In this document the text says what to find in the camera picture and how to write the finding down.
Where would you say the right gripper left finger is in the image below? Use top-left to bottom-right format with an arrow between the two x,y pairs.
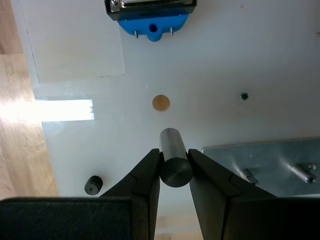
0,148 -> 161,240

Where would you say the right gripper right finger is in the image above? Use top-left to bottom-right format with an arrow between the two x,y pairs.
188,148 -> 320,240

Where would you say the grey metal cylinder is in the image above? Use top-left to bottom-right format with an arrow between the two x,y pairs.
159,127 -> 194,188

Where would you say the black round standoff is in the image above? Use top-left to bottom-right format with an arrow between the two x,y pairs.
84,175 -> 104,196

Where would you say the grey metal block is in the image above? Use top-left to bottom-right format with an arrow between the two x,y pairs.
201,136 -> 320,199

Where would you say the white paper label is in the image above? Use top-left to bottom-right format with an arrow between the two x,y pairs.
21,0 -> 126,85

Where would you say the blue connector mount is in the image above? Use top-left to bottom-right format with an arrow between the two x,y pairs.
117,13 -> 190,43

